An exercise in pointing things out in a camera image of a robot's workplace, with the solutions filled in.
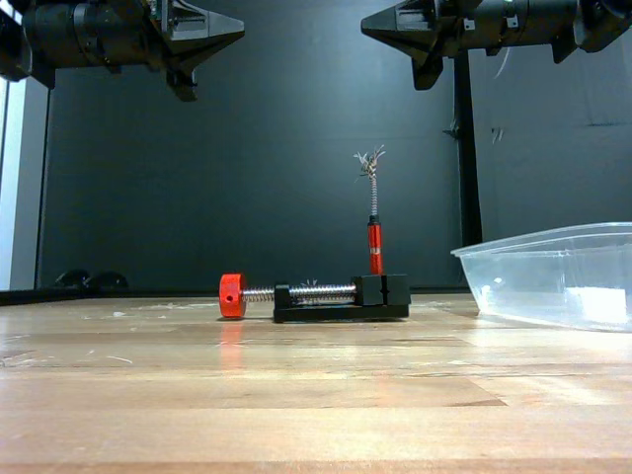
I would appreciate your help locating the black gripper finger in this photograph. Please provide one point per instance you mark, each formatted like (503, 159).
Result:
(222, 32)
(395, 39)
(222, 20)
(395, 17)

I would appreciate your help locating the clear plastic container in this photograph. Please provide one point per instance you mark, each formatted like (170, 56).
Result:
(533, 286)

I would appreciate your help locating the black clamp with red knob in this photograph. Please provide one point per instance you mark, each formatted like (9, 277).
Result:
(380, 296)

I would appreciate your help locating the grey aluminium window frame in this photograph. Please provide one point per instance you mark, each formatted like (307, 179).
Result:
(24, 197)

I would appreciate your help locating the black metal frame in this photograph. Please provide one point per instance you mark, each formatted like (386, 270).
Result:
(466, 173)

